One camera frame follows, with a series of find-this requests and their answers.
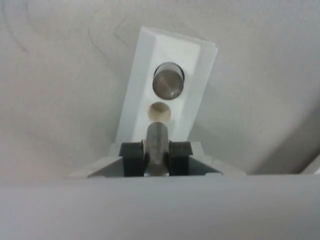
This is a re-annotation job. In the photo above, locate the large metal round peg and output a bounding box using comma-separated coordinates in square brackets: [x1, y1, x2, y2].
[152, 62, 186, 100]

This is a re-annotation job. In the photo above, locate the white peg holder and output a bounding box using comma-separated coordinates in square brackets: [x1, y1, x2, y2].
[114, 25, 218, 151]

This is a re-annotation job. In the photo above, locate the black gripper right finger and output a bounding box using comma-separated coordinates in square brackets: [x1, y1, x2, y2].
[169, 140, 249, 177]

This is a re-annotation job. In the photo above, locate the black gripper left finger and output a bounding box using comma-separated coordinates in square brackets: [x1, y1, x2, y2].
[66, 141, 146, 179]

